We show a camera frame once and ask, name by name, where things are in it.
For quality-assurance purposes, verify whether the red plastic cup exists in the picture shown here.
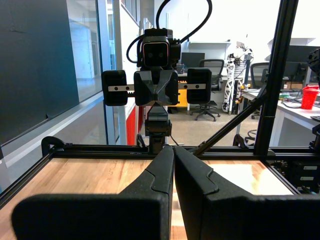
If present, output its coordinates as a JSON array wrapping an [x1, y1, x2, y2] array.
[[300, 84, 320, 110]]

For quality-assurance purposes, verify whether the white office desk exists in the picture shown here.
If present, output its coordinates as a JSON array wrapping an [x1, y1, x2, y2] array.
[[237, 88, 320, 148]]

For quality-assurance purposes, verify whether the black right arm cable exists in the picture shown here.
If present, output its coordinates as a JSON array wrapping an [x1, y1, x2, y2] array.
[[126, 0, 213, 63]]

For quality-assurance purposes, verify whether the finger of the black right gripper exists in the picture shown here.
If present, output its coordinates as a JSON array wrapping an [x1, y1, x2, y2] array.
[[156, 69, 180, 106], [134, 70, 157, 107]]

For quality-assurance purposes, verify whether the black metal frame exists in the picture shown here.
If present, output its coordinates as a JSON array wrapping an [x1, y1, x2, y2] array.
[[0, 0, 320, 210]]

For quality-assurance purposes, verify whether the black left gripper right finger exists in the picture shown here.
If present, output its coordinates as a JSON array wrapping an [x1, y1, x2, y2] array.
[[174, 146, 320, 240]]

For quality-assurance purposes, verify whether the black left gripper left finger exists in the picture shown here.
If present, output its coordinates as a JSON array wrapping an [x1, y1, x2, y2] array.
[[11, 145, 175, 240]]

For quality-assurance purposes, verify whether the white shelf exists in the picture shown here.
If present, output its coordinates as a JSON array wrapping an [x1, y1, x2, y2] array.
[[186, 39, 232, 61]]

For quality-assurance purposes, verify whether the grey mesh office chair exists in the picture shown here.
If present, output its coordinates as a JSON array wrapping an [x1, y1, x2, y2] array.
[[249, 62, 270, 120]]

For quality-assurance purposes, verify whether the small black monitor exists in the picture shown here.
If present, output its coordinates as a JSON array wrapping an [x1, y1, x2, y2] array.
[[181, 52, 206, 69]]

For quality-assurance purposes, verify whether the white lattice stand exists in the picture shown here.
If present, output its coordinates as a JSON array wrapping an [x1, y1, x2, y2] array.
[[221, 41, 255, 116]]

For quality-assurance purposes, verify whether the large black monitor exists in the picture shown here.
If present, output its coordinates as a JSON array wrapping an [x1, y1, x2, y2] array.
[[284, 45, 320, 83]]

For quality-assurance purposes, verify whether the small cardboard box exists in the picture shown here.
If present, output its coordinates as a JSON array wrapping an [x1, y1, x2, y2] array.
[[285, 81, 304, 91]]

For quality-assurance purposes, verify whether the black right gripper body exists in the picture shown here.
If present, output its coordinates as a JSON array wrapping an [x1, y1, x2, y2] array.
[[101, 67, 213, 107]]

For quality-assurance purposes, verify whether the yellow cabinet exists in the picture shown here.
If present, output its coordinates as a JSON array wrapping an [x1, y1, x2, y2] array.
[[167, 87, 189, 108]]

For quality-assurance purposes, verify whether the black controller box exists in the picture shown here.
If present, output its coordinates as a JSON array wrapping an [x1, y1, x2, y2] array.
[[272, 159, 320, 195]]

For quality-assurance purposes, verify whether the black office chair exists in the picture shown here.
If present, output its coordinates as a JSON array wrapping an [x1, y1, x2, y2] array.
[[191, 59, 225, 122]]

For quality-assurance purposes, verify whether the black machine part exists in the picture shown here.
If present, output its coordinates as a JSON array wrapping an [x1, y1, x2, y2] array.
[[306, 48, 320, 84]]

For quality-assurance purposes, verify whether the red partition panel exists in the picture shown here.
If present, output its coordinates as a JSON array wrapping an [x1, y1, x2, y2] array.
[[125, 104, 145, 146]]

